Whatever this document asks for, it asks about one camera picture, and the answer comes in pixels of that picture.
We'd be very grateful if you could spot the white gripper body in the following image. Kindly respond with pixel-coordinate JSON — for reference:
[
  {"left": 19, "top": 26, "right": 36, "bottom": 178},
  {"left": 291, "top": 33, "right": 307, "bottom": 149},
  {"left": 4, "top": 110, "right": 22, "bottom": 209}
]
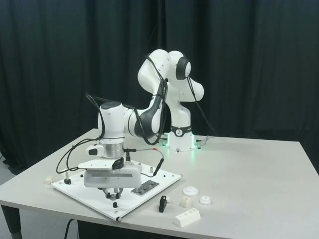
[{"left": 83, "top": 166, "right": 143, "bottom": 189}]

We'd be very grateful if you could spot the white task board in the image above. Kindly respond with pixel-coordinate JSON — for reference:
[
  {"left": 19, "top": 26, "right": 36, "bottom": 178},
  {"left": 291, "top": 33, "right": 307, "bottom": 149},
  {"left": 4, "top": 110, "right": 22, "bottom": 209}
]
[{"left": 50, "top": 159, "right": 184, "bottom": 222}]

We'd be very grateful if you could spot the black plug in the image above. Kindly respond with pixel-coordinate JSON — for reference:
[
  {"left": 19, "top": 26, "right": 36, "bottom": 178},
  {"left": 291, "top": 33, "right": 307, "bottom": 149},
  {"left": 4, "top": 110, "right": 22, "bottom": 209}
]
[{"left": 158, "top": 195, "right": 167, "bottom": 213}]

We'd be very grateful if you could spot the thin black rod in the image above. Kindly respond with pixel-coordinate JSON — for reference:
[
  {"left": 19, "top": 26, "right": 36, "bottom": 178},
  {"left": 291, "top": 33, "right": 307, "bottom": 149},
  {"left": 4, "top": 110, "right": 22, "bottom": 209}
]
[{"left": 154, "top": 157, "right": 164, "bottom": 176}]

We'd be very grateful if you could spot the white large gear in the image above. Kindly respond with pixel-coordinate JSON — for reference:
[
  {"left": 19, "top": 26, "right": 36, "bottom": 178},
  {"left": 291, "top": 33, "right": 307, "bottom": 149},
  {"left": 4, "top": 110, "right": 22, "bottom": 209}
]
[{"left": 182, "top": 186, "right": 198, "bottom": 198}]

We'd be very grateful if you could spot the long white holder with holes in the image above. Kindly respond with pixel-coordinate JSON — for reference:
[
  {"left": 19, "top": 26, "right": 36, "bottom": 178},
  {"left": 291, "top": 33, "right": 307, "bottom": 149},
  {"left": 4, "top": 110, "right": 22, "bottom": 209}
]
[{"left": 174, "top": 209, "right": 201, "bottom": 228}]

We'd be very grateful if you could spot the white medium gear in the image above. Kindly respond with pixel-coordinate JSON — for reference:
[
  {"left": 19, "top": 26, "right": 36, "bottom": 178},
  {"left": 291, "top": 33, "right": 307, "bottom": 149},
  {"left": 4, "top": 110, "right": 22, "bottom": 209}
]
[{"left": 199, "top": 194, "right": 212, "bottom": 206}]

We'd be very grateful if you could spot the dark table leg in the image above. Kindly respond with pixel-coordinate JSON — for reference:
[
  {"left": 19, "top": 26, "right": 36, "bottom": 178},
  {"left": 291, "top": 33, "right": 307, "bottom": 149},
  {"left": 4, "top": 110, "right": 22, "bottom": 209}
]
[{"left": 0, "top": 205, "right": 21, "bottom": 239}]

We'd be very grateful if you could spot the black curtain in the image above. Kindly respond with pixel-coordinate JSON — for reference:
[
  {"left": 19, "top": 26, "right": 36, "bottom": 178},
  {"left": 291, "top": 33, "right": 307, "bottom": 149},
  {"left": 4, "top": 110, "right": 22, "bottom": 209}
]
[{"left": 0, "top": 0, "right": 319, "bottom": 172}]

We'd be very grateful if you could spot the grey wire with red tag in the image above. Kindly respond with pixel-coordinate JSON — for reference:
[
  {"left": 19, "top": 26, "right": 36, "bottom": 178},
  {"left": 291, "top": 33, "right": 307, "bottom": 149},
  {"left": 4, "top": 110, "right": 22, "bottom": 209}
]
[{"left": 125, "top": 147, "right": 164, "bottom": 160}]

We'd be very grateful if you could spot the black cable under table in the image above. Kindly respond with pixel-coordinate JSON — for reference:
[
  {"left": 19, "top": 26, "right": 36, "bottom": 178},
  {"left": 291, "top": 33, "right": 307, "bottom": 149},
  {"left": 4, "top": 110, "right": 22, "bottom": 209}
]
[{"left": 65, "top": 218, "right": 76, "bottom": 239}]

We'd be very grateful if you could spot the black looped gripper cable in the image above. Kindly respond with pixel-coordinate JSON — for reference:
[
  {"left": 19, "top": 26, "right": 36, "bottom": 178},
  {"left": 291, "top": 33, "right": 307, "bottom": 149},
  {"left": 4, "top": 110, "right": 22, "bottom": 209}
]
[{"left": 55, "top": 137, "right": 101, "bottom": 175}]

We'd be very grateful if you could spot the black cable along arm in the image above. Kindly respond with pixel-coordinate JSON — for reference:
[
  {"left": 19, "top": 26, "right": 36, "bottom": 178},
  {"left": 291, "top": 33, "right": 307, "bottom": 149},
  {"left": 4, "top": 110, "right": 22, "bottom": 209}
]
[{"left": 85, "top": 56, "right": 170, "bottom": 145}]

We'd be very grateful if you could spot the black cable at arm foot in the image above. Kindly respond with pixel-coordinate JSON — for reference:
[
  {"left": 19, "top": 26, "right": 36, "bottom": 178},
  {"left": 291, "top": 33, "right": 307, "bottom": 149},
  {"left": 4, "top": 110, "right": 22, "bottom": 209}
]
[{"left": 186, "top": 74, "right": 217, "bottom": 137}]

